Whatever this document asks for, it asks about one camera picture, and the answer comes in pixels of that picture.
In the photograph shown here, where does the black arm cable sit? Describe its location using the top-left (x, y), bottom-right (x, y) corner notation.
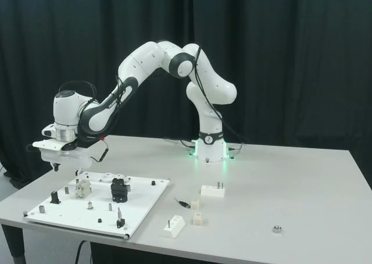
top-left (58, 44), bottom-right (248, 157)

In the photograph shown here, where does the black curtain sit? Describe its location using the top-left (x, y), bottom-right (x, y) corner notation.
top-left (0, 0), bottom-right (372, 178)

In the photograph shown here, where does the white sloped peg holder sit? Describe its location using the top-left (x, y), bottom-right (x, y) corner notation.
top-left (162, 214), bottom-right (186, 238)

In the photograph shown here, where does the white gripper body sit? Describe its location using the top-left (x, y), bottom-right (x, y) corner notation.
top-left (40, 147), bottom-right (93, 165)

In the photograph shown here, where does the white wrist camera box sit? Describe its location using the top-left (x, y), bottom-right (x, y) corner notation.
top-left (41, 123), bottom-right (56, 137)

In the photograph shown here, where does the black USB plug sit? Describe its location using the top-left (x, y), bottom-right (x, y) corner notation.
top-left (174, 198), bottom-right (192, 209)

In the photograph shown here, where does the white task board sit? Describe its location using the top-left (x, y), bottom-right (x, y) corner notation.
top-left (22, 170), bottom-right (172, 241)

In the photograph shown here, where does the thin black rod on wire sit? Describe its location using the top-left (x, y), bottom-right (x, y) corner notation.
top-left (90, 135), bottom-right (110, 162)

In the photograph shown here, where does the black base cable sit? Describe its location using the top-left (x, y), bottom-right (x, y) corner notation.
top-left (227, 143), bottom-right (245, 154)

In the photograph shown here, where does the dark table leg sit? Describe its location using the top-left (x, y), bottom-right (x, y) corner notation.
top-left (0, 223), bottom-right (24, 264)

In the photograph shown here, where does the black D-SUB plug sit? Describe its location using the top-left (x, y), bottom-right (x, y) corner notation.
top-left (110, 176), bottom-right (128, 204)

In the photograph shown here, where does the white long peg holder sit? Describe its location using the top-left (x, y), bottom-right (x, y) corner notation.
top-left (199, 184), bottom-right (226, 198)

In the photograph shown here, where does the black hanging cable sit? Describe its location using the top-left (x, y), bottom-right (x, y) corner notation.
top-left (74, 240), bottom-right (91, 264)

